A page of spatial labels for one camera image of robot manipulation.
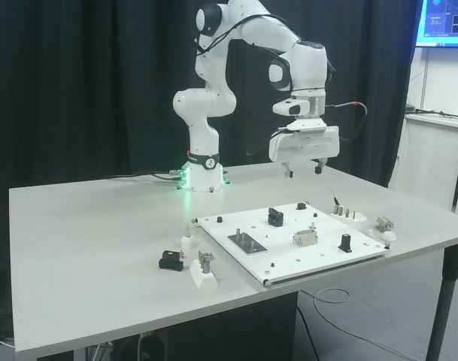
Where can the large metal round peg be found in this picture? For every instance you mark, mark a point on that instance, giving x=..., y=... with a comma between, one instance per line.
x=339, y=211

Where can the small metal plug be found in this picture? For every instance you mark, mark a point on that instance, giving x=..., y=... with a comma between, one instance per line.
x=181, y=254

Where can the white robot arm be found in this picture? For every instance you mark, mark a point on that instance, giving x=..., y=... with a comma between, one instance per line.
x=202, y=113

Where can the small white bolt holder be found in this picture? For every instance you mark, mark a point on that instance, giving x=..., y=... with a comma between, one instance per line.
x=187, y=242

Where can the metal bolt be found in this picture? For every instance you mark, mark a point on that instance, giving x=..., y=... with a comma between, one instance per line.
x=187, y=231

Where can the blue screen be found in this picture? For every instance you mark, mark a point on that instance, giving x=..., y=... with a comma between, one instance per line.
x=443, y=22

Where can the white peg holder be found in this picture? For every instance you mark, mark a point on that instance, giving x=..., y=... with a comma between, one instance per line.
x=345, y=222
x=204, y=280

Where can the white medium gear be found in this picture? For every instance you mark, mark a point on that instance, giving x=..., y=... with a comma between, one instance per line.
x=389, y=237

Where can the white task board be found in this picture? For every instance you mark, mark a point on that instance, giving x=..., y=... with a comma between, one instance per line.
x=289, y=259

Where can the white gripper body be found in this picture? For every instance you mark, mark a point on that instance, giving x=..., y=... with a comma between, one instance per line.
x=304, y=146

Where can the white large gear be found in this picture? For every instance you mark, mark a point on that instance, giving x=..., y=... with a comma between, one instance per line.
x=360, y=218

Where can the black USB plug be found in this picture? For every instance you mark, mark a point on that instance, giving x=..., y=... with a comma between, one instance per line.
x=335, y=201

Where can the black curtain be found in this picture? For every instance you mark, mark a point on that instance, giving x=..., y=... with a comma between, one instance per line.
x=82, y=94

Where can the black table leg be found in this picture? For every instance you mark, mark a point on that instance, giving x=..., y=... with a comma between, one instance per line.
x=452, y=270

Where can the black cabinet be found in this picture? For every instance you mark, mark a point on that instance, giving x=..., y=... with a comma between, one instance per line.
x=232, y=331

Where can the black D-SUB plug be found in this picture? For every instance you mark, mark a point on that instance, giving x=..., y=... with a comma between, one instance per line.
x=168, y=263

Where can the white cabinet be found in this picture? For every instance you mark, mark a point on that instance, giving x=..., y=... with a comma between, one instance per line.
x=428, y=161

